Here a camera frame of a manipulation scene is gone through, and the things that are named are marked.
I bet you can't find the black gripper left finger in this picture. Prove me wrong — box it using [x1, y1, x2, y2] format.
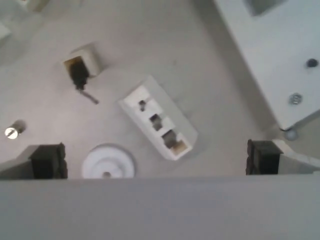
[0, 142, 69, 180]

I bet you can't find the black USB plug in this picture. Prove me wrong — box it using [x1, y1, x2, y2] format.
[66, 56, 100, 105]

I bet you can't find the white large gear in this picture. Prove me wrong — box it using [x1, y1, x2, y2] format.
[81, 142, 138, 180]

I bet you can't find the large metal peg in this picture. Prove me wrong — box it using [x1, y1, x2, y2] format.
[161, 129, 179, 148]

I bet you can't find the white peg holder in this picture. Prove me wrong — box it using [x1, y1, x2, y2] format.
[117, 74, 200, 161]

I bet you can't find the metal bolt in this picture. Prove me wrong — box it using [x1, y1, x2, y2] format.
[4, 119, 27, 139]

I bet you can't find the medium metal peg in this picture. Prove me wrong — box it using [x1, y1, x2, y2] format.
[149, 113, 164, 131]

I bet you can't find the white task board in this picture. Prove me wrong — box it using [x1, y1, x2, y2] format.
[214, 0, 320, 140]

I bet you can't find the white plug holder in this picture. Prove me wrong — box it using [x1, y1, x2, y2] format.
[62, 42, 103, 79]

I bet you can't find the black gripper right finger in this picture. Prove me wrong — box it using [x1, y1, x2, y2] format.
[246, 138, 320, 176]

